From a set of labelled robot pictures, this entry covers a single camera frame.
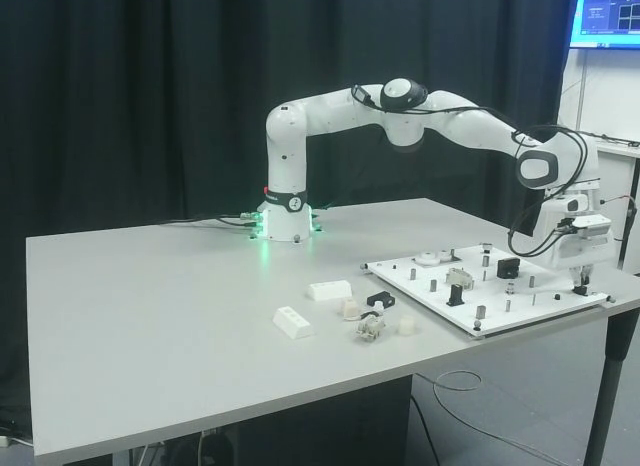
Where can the large metal square peg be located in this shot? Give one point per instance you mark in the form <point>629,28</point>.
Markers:
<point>481,311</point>

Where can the grey multi-pin waterproof plug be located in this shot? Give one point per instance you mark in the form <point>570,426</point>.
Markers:
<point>370,328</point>

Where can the white cabinet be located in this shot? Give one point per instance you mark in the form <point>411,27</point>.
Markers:
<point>625,186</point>

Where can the white holder with holes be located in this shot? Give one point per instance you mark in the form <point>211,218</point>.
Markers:
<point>292,322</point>
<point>330,290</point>

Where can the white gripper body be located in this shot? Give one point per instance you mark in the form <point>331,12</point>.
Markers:
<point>582,251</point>

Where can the dark table leg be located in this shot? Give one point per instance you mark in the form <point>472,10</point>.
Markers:
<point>612,386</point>

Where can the metal BNC plug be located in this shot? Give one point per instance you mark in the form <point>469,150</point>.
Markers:
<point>511,287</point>

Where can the small white round holder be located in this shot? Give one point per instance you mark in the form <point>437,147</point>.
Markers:
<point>349,309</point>

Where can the black D-SUB plug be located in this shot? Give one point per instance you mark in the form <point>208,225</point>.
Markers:
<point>507,269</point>

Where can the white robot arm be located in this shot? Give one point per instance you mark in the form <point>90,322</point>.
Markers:
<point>287,151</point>

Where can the white small gear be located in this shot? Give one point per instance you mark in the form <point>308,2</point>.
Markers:
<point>443,256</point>

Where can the small black block plug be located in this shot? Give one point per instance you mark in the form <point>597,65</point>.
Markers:
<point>381,300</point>

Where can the black curtain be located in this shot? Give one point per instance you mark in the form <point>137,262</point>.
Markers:
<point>150,86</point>

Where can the blue screen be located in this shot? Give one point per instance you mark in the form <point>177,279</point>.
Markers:
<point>607,16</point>

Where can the white large gear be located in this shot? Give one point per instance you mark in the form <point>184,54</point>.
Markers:
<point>426,259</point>

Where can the white task board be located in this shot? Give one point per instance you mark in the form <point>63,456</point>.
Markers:
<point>550,316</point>

